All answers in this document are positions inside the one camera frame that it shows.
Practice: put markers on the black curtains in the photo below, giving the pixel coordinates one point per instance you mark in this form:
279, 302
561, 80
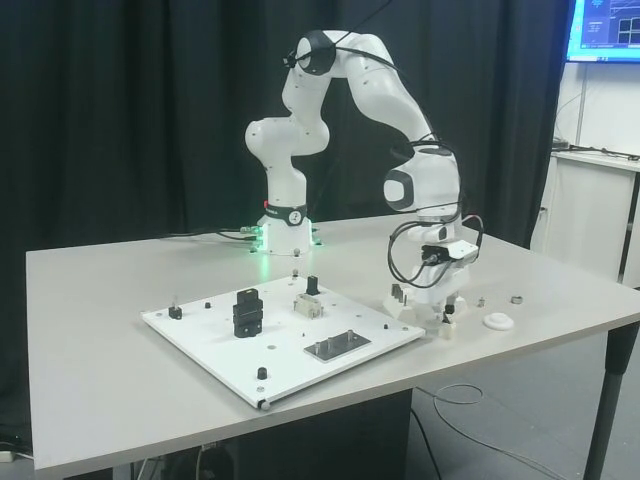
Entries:
125, 115

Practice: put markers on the black USB plug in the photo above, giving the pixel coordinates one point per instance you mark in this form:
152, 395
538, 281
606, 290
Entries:
447, 320

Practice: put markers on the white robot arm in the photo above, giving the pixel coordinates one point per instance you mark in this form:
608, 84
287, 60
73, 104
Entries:
370, 90

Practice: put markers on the black D-SUB plug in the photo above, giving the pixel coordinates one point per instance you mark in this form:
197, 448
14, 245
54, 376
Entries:
247, 315

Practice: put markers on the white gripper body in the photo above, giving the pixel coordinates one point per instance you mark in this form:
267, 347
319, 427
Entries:
440, 282

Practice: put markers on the round metal nut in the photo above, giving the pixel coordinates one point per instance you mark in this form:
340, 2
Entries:
516, 300

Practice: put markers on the dark table leg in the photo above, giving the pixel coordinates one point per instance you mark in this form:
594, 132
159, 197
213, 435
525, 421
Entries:
607, 400

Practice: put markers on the metal peg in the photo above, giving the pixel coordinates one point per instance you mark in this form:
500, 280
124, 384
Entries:
394, 292
403, 295

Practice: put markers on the white task board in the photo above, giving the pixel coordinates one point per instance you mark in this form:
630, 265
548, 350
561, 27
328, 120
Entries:
280, 340

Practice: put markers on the white peg holder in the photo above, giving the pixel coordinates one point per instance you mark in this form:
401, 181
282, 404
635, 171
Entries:
399, 307

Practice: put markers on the white cabinet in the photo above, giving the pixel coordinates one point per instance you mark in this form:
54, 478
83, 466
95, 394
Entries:
595, 215

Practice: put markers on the small white plug holder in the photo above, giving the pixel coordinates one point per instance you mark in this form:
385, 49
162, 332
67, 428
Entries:
447, 331

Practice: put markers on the white large gear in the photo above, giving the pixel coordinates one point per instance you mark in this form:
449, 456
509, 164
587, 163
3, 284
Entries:
499, 321

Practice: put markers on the blue screen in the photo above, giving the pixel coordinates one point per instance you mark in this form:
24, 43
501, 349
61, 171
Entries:
605, 30

